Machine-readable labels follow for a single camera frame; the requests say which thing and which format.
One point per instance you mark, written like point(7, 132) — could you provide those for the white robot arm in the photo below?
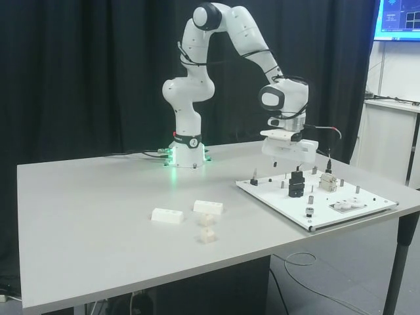
point(183, 98)

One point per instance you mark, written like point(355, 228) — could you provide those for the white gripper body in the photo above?
point(288, 150)

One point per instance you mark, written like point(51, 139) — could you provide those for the black USB plug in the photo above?
point(328, 165)

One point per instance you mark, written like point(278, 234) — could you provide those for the white cabinet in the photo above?
point(387, 141)

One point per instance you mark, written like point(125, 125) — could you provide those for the small white camera box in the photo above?
point(275, 121)

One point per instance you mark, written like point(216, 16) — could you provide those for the blue screen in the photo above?
point(398, 19)

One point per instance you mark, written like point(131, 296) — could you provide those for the beige plug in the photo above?
point(328, 183)

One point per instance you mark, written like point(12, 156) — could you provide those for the black curtain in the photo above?
point(65, 65)

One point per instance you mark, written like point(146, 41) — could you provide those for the long white peg holder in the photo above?
point(165, 216)
point(208, 206)

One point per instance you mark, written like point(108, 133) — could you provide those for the white large gear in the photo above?
point(357, 202)

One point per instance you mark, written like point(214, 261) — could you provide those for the dark table leg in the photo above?
point(402, 249)

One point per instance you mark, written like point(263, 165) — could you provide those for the white task board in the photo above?
point(272, 197)

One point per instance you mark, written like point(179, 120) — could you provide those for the white power strip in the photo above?
point(3, 298)

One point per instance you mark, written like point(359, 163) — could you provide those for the metal BNC plug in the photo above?
point(308, 212)

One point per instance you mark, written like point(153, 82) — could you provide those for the black D-SUB plug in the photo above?
point(296, 187)

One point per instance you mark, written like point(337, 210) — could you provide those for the white medium gear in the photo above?
point(344, 206)

